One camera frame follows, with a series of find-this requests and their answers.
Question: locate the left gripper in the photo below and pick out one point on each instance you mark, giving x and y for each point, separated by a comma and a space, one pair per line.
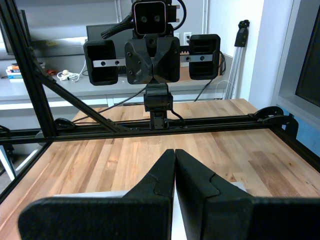
100, 75

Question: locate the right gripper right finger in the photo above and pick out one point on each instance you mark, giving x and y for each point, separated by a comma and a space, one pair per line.
237, 220

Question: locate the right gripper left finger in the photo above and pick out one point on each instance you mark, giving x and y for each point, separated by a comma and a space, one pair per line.
112, 217

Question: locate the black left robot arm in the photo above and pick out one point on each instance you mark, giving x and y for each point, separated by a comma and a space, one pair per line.
157, 100

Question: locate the white taskboard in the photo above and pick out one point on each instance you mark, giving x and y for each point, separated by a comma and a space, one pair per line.
178, 225

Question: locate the grey office desk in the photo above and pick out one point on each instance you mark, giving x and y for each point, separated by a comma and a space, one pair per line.
75, 87

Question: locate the small orange object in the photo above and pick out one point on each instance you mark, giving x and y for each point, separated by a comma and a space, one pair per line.
51, 72

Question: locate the stack of books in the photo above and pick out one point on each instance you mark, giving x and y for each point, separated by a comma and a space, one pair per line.
13, 73

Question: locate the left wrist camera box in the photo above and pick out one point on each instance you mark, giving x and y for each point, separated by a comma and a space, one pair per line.
150, 25

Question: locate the white wall outlet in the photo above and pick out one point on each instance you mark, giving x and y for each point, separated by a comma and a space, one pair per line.
187, 37

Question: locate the aluminium stand with black bracket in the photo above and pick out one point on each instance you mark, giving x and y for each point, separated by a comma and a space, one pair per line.
241, 32

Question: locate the black aluminium frame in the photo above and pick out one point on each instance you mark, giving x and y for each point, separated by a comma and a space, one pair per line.
25, 75

